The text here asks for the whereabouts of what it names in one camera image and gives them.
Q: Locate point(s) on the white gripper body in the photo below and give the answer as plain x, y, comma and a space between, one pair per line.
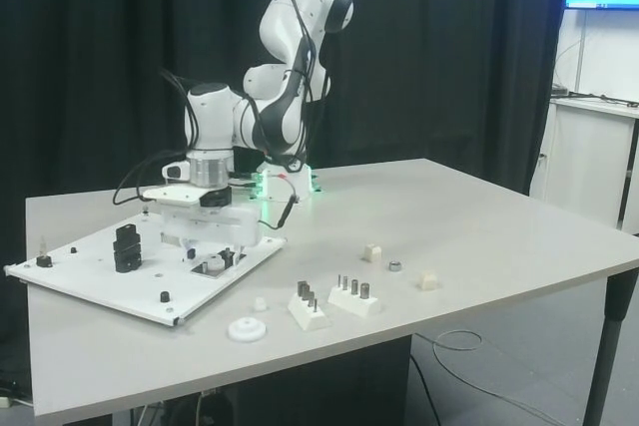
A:
219, 226

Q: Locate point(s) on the white small gear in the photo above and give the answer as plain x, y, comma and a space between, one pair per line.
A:
259, 303

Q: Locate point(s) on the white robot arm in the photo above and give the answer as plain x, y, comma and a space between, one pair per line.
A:
294, 22

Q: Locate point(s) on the white medium gear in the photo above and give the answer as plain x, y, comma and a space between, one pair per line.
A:
214, 265

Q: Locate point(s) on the white large gear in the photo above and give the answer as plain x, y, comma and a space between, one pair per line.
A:
247, 331

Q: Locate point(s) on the flat white mounting plate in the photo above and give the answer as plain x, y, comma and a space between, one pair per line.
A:
170, 195

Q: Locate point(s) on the black D-SUB plug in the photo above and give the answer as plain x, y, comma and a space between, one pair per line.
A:
127, 249

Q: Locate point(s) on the small white box dark window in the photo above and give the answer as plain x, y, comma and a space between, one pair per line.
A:
175, 171

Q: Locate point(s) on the white peg holder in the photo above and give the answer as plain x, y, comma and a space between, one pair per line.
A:
357, 305
307, 318

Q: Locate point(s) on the white task board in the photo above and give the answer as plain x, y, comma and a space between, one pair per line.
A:
100, 281

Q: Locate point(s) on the small white plug holder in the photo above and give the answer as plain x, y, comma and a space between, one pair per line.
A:
372, 253
428, 281

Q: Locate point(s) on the clear Ethernet plug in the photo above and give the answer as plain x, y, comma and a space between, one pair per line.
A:
43, 246

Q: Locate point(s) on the round metal BNC plug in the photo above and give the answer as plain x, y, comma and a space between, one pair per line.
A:
396, 266

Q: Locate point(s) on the black curtain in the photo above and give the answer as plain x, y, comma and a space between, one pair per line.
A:
100, 47

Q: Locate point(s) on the white cabinet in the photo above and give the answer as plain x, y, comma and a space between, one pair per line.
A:
584, 161

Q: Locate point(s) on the black table leg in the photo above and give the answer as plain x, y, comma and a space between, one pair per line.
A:
610, 336

